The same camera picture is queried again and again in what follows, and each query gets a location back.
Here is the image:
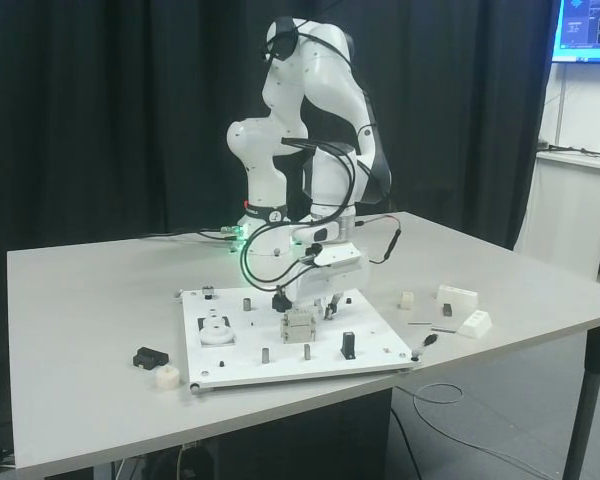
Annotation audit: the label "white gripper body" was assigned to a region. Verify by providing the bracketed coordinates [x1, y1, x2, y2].
[284, 257, 369, 307]

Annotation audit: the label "black ribbed plug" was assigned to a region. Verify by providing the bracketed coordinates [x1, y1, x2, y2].
[270, 285, 292, 312]

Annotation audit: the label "white task board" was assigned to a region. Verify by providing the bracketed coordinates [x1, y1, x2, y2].
[173, 280, 414, 397]

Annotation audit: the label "white large gear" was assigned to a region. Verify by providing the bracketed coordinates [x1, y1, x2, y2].
[198, 323, 235, 349]

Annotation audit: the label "large white holder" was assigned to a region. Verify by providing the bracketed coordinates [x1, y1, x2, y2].
[435, 283, 481, 312]

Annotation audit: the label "sloped white holder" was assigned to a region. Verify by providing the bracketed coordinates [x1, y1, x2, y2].
[458, 309, 494, 339]

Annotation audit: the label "small white notched holder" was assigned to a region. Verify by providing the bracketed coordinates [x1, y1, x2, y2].
[154, 366, 181, 391]

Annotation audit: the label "black D-SUB plug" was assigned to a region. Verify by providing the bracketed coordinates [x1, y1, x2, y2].
[132, 345, 171, 372]

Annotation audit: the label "white cabinet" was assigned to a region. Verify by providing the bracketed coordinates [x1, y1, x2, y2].
[513, 147, 600, 289]

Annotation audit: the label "grey table leg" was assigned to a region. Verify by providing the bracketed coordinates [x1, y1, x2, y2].
[562, 319, 600, 480]

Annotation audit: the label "black curtains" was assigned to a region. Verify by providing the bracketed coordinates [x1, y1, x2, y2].
[0, 0, 564, 451]

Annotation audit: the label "blue screen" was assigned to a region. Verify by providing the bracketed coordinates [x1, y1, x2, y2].
[549, 0, 600, 65]

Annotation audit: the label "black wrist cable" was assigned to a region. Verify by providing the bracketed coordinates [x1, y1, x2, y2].
[238, 137, 362, 292]

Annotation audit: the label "grey cable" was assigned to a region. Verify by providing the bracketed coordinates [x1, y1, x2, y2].
[403, 382, 581, 464]

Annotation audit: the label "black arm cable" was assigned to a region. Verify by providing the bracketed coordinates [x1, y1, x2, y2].
[262, 19, 396, 211]

